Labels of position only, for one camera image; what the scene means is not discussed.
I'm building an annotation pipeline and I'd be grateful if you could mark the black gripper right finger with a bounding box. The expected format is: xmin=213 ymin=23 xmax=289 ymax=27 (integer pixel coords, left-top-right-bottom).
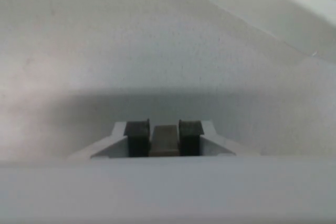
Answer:
xmin=178 ymin=119 xmax=261 ymax=158

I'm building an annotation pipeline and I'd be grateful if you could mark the white square-hole peg holder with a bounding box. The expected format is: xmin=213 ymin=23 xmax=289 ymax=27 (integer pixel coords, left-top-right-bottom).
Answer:
xmin=167 ymin=0 xmax=336 ymax=63

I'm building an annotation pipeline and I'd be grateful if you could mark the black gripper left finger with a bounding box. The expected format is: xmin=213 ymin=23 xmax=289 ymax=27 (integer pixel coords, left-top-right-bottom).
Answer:
xmin=67 ymin=118 xmax=151 ymax=159

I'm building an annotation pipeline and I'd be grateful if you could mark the metal square peg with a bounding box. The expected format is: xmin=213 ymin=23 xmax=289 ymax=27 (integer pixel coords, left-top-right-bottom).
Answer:
xmin=149 ymin=125 xmax=180 ymax=158

